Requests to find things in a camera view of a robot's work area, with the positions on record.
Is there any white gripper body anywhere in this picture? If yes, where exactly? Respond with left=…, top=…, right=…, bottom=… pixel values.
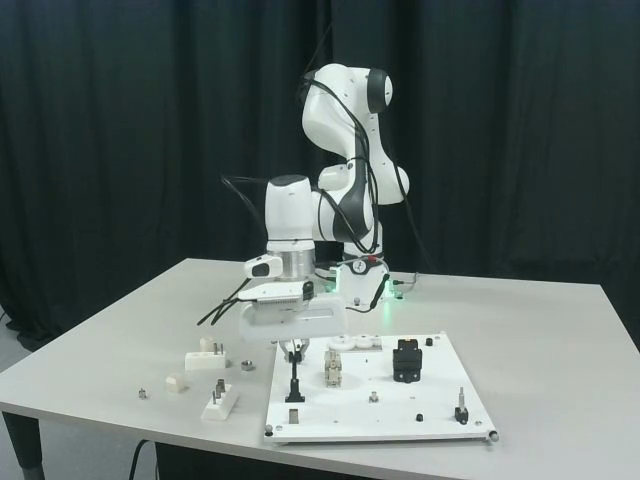
left=238, top=294, right=350, bottom=346

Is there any beige metal connector block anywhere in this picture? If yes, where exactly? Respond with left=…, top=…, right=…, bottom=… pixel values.
left=323, top=349, right=345, bottom=390

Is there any flat white mounting plate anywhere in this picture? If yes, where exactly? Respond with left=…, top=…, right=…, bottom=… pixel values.
left=238, top=281, right=307, bottom=302

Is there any white task board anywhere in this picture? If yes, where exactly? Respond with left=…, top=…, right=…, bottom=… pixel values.
left=262, top=332, right=500, bottom=445

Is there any thin black rod red tag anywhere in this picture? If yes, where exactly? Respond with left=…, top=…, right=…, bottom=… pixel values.
left=344, top=254, right=391, bottom=312

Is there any white peg holder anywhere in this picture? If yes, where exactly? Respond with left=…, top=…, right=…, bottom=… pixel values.
left=183, top=350, right=230, bottom=373
left=200, top=388, right=242, bottom=423

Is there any black D-SUB plug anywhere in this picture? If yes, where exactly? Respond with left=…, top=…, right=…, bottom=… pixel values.
left=391, top=338, right=425, bottom=385

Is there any grey waterproof plug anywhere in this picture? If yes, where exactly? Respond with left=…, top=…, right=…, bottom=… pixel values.
left=453, top=387, right=470, bottom=427

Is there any dark table leg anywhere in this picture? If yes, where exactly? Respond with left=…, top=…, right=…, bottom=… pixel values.
left=2, top=410, right=44, bottom=480

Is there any black curtain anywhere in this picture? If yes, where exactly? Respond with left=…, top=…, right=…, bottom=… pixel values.
left=0, top=0, right=640, bottom=351

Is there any small white camera box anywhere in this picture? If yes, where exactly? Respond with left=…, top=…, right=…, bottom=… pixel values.
left=243, top=254, right=280, bottom=279

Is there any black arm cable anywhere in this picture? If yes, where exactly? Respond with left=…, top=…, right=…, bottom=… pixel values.
left=197, top=69, right=386, bottom=324

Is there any black floor cable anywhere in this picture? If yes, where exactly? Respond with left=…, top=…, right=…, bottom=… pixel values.
left=130, top=438, right=154, bottom=480

